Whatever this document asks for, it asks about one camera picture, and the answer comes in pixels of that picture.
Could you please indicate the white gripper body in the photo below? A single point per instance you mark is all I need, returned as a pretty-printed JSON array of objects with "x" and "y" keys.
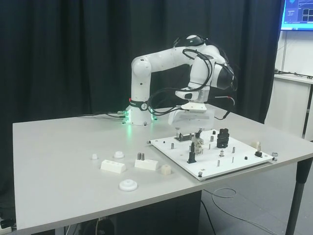
[{"x": 193, "y": 120}]

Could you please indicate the grey waterproof plug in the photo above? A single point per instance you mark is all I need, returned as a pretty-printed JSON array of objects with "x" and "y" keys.
[{"x": 197, "y": 143}]

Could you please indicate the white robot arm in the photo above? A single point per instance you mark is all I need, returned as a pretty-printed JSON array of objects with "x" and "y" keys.
[{"x": 141, "y": 80}]

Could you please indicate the black USB plug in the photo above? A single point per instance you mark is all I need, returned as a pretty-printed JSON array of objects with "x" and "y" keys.
[{"x": 192, "y": 156}]

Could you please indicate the black D-SUB plug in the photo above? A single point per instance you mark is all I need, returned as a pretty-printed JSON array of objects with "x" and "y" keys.
[{"x": 223, "y": 139}]

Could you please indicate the metal BNC plug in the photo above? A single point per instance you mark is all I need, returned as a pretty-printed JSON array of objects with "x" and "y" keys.
[{"x": 222, "y": 153}]

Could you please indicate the thin black rod red tag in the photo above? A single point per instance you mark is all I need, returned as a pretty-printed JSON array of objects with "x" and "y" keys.
[{"x": 221, "y": 97}]

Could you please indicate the white task board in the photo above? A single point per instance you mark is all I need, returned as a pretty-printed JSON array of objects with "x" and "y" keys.
[{"x": 220, "y": 164}]

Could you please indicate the small beige plug holder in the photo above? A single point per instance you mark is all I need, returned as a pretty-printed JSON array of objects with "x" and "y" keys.
[
  {"x": 165, "y": 170},
  {"x": 255, "y": 144}
]

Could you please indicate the white holder with holes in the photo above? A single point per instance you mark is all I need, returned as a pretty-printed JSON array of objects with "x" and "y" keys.
[
  {"x": 112, "y": 167},
  {"x": 148, "y": 165}
]

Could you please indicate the metal round peg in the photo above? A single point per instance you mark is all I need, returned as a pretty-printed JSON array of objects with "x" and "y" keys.
[{"x": 139, "y": 156}]

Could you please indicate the black Ethernet plug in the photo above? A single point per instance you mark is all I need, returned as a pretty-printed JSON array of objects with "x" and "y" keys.
[{"x": 258, "y": 154}]

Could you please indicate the white medium gear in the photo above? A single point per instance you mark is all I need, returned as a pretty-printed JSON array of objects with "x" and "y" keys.
[{"x": 119, "y": 155}]

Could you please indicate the white large gear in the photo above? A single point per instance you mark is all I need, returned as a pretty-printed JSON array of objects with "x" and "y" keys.
[{"x": 128, "y": 186}]

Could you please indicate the white small gear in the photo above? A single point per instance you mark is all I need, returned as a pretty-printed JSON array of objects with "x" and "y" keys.
[{"x": 94, "y": 157}]

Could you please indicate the dark table leg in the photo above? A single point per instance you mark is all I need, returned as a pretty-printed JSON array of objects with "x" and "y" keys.
[{"x": 298, "y": 193}]

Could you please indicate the black curtains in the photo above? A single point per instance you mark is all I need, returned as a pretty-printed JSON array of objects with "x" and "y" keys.
[{"x": 73, "y": 49}]

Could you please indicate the blue screen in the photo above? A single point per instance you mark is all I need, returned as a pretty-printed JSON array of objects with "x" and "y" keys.
[{"x": 297, "y": 14}]

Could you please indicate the white power strip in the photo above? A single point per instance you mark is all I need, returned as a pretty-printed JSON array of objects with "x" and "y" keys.
[{"x": 5, "y": 227}]

